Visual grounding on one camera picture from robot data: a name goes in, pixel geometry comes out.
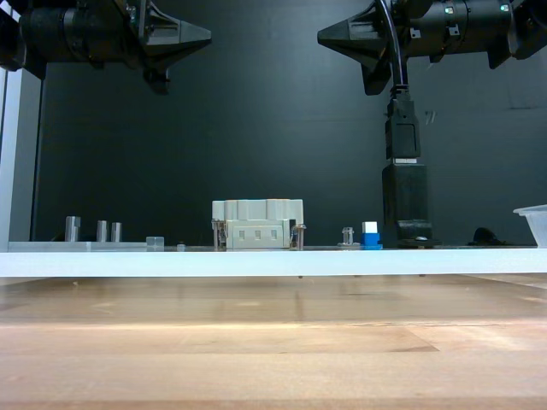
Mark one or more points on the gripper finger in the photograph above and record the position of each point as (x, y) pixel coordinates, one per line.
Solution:
(175, 34)
(354, 34)
(164, 55)
(363, 53)

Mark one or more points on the black USB hub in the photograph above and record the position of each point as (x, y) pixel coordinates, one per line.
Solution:
(406, 192)

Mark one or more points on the beige connector housing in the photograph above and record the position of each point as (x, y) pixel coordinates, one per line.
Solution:
(256, 211)

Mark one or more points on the clear plastic container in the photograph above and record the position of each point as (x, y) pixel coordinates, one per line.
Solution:
(536, 222)

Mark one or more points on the white plug block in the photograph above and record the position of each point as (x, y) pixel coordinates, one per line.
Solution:
(370, 227)

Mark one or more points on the blue socket holder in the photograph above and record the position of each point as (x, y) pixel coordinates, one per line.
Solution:
(370, 241)

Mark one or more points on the round metal peg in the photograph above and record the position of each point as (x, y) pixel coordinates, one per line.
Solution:
(116, 232)
(101, 231)

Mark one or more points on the notched metal peg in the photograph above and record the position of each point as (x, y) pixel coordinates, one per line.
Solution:
(72, 228)

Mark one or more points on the small black lump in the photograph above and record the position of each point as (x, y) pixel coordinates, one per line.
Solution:
(485, 237)

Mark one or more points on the white board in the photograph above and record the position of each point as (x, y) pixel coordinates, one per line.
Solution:
(273, 262)

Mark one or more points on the grey metal plate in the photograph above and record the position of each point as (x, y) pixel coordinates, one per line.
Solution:
(51, 247)

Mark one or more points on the silver partition frame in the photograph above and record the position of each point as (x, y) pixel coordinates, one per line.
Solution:
(15, 171)

